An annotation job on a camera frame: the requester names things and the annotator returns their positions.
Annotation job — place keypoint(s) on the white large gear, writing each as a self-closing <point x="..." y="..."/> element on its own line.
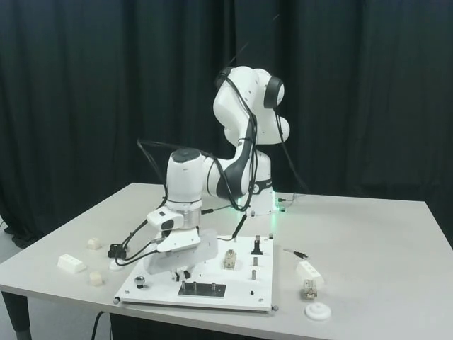
<point x="317" y="311"/>

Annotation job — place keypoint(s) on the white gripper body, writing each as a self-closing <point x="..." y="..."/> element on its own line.
<point x="207" y="248"/>

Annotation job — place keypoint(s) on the metal round peg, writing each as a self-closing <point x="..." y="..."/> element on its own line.
<point x="254" y="275"/>

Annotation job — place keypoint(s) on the black curtain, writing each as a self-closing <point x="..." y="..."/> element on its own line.
<point x="88" y="88"/>

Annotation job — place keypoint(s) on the metal Ethernet plug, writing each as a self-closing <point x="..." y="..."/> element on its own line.
<point x="309" y="290"/>

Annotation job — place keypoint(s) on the black USB plug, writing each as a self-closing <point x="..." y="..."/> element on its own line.
<point x="256" y="248"/>

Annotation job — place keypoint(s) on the metal BNC plug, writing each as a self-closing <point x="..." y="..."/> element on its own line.
<point x="139" y="281"/>

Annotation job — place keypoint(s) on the white task board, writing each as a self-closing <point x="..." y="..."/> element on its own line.
<point x="233" y="287"/>

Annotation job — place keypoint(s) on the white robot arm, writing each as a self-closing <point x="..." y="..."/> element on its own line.
<point x="247" y="106"/>

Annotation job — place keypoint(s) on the black table leg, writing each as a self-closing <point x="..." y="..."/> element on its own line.
<point x="14" y="315"/>

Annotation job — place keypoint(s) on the black connector block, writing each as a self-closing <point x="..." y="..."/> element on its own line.
<point x="115" y="250"/>

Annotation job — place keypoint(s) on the white holder with holes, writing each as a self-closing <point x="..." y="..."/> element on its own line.
<point x="310" y="272"/>
<point x="71" y="263"/>

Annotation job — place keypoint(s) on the small white block holder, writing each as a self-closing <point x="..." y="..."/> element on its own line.
<point x="94" y="244"/>
<point x="95" y="278"/>

